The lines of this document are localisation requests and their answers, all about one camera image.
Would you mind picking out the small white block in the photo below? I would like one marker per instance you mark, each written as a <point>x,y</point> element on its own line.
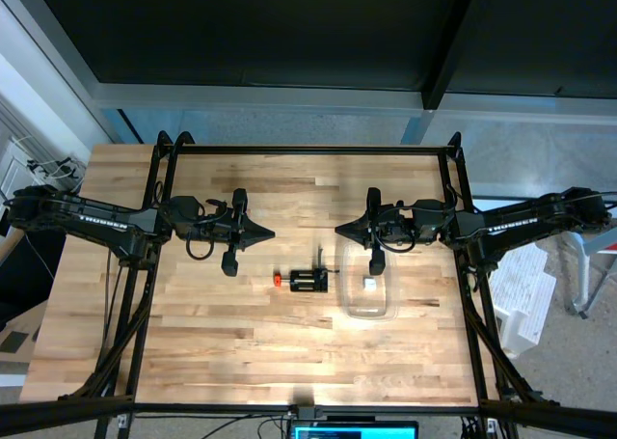
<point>369,283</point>

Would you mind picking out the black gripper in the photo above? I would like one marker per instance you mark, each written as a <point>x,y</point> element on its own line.
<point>231,263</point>
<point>377,263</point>

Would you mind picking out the grey metal stand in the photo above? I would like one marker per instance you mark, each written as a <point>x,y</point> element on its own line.
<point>581,275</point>

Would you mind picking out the large black floor object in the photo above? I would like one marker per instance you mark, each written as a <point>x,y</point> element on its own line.
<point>24,275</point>

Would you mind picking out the brown cardboard box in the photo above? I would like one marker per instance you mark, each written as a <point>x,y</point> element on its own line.
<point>19,333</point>

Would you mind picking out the black vise with red knob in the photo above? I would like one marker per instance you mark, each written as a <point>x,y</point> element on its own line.
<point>308,281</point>

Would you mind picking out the black aluminium frame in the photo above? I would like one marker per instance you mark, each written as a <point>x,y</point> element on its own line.
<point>62,410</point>

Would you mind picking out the black curved frame bracket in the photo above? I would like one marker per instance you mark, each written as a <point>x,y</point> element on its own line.
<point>455,142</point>
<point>180,137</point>
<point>159,140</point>

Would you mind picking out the black wall column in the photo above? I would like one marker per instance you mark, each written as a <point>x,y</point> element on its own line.
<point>449,48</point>

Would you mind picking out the clear plastic tub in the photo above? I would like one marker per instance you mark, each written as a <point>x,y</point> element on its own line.
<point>366,309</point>

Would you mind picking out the laptop screen with blue edge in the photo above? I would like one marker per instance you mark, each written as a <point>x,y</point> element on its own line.
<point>354,431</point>

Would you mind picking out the red and white panel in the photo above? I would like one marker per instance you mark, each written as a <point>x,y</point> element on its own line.
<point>608,241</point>

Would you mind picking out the white stepped foam block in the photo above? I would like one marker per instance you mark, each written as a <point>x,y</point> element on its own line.
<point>523,294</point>

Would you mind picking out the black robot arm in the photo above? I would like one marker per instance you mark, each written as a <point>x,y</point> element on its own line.
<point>511,227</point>
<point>96,222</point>

